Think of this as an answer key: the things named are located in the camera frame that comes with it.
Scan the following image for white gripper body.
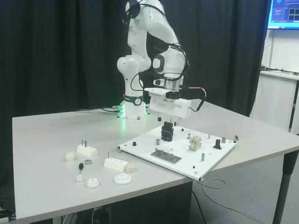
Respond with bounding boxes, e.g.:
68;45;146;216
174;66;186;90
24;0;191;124
149;94;192;119

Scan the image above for white large gear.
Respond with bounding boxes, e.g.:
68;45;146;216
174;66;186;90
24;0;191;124
113;174;130;186

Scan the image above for white medium gear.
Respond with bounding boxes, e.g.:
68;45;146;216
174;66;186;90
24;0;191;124
86;178;100;189

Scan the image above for black D-SUB plug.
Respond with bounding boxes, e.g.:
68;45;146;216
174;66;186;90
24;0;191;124
160;130;174;142

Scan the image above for flat white mounting plate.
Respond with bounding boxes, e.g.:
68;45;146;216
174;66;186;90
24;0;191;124
144;87;169;96

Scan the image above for white task board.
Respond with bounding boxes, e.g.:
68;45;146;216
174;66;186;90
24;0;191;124
116;123;240;182

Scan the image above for white peg holder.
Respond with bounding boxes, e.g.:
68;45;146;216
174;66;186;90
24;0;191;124
76;144;99;158
103;158;128;170

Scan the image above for white cabinet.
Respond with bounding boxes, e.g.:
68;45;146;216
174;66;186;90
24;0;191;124
251;69;299;135

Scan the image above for black table leg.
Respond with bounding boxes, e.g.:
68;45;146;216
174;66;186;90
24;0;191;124
278;149;296;224

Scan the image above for black curtains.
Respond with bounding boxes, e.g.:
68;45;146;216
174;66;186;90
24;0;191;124
0;0;275;210

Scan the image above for blue screen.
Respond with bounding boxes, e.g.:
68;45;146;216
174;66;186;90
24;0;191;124
266;0;299;30

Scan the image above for silver flange ring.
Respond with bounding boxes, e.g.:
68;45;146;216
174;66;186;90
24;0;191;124
163;76;183;91

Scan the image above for thin black rod on wire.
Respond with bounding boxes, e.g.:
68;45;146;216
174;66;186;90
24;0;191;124
181;85;207;112

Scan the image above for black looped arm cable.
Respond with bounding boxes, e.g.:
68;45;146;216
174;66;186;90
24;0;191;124
130;69;147;92

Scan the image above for grey cable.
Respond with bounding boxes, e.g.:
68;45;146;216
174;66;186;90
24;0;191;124
198;178;299;219

